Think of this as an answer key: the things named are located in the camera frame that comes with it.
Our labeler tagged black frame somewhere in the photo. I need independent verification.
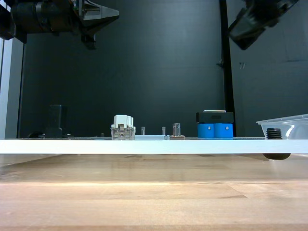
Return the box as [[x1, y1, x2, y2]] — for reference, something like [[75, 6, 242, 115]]
[[216, 0, 238, 139]]

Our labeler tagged steel threaded stud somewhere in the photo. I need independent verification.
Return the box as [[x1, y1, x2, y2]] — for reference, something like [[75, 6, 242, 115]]
[[165, 122, 186, 141]]

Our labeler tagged black block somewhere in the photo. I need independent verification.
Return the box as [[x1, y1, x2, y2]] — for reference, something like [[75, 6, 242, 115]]
[[44, 104, 69, 139]]

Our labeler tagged beige many-pin connector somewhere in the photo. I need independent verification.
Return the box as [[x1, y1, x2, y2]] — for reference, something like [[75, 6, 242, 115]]
[[110, 115, 136, 141]]

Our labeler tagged clear plastic container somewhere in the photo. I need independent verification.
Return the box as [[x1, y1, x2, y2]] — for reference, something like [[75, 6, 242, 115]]
[[255, 114, 308, 140]]

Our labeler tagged blue socket block with lobes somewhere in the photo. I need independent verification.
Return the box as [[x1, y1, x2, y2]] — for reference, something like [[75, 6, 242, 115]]
[[197, 123, 234, 139]]

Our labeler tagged white task board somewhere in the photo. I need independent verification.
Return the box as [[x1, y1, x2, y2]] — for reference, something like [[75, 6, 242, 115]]
[[0, 138, 308, 155]]

